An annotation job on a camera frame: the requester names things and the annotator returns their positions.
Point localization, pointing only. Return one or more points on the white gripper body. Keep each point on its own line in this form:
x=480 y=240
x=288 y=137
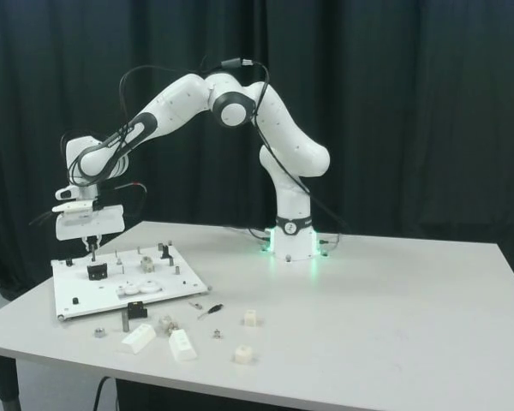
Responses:
x=90 y=222

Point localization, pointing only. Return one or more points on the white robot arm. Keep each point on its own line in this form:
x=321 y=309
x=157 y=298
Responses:
x=278 y=115

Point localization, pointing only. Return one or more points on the dark metal square peg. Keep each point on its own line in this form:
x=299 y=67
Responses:
x=124 y=323

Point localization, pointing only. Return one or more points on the white long peg holder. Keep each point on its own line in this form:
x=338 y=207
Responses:
x=137 y=339
x=183 y=345

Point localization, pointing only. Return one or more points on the white waterproof plug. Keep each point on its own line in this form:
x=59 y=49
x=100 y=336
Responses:
x=146 y=264

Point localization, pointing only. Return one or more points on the white medium gear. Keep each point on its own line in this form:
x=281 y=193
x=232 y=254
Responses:
x=131 y=290

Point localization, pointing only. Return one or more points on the white large gear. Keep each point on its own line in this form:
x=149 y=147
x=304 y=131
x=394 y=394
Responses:
x=151 y=288

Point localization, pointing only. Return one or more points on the white task board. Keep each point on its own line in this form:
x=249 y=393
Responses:
x=154 y=295

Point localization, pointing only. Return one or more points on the black D-SUB plug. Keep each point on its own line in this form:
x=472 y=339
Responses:
x=137 y=311

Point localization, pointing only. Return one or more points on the metal bolt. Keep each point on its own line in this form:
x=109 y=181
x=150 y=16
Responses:
x=98 y=333

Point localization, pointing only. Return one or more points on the dark table leg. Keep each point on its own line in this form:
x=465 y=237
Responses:
x=2 y=385

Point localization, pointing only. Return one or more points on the white cube holder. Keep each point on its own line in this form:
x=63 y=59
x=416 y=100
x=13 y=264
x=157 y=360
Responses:
x=243 y=355
x=250 y=317

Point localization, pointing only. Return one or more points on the black curtain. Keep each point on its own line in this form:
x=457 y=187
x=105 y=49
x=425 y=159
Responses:
x=411 y=107

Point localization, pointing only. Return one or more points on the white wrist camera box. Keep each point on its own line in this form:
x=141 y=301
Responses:
x=64 y=193

